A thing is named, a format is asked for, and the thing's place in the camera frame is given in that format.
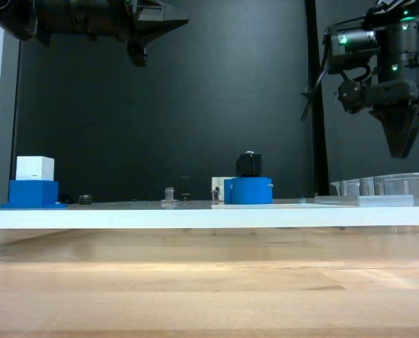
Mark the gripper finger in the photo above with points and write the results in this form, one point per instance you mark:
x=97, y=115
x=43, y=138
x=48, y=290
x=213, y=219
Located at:
x=163, y=28
x=395, y=126
x=417, y=126
x=174, y=13

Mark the clear plastic tub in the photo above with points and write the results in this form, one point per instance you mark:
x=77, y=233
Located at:
x=417, y=183

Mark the white taskboard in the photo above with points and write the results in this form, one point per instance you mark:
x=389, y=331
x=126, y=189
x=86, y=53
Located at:
x=160, y=218

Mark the silver metal peg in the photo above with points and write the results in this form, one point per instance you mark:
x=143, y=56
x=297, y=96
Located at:
x=343, y=189
x=379, y=186
x=364, y=187

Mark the grey metal block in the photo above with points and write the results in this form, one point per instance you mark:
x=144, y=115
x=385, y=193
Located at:
x=387, y=201

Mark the black clamp block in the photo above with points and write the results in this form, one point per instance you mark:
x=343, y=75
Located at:
x=248, y=165

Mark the white cube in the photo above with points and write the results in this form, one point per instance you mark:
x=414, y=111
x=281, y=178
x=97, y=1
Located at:
x=34, y=169

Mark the beige connector housing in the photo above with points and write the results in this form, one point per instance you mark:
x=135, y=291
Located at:
x=218, y=186

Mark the blue round holder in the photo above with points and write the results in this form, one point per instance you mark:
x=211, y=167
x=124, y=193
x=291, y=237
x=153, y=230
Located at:
x=249, y=192

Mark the blue square base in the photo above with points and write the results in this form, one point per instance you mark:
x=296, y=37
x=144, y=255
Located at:
x=33, y=195

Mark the black aluminium frame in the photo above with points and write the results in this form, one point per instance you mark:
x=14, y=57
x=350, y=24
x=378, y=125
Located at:
x=316, y=141

